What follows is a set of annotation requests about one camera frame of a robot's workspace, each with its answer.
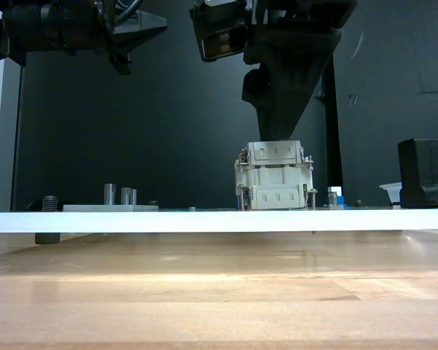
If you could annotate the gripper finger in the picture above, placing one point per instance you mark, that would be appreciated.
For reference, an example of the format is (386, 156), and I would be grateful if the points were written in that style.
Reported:
(252, 85)
(292, 80)
(146, 27)

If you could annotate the grey HAN10E connector insert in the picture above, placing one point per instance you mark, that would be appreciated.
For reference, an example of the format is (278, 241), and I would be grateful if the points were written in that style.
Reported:
(273, 153)

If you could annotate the grey HAN10E connector base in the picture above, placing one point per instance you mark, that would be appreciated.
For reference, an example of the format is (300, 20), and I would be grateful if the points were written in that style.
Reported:
(277, 197)

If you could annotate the black connector block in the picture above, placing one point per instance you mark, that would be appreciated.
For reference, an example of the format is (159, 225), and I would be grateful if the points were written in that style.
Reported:
(419, 171)

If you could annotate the clear plastic tub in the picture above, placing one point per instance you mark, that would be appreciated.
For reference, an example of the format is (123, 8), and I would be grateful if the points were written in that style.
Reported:
(388, 191)

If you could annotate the grey metal plate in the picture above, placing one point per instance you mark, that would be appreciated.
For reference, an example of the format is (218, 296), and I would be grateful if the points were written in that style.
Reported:
(95, 208)

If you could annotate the white task board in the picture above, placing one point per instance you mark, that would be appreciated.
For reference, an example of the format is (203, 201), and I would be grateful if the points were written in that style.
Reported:
(168, 220)

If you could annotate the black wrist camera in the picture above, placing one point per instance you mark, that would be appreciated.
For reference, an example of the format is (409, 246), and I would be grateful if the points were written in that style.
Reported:
(222, 40)

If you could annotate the black metal frame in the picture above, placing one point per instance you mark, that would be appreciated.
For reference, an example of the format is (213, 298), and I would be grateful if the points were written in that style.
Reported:
(332, 146)

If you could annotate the round metal post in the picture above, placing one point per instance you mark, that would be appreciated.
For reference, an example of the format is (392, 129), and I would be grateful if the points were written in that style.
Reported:
(109, 193)

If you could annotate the slotted metal post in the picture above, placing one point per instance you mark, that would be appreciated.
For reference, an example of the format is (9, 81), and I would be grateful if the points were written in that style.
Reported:
(125, 197)

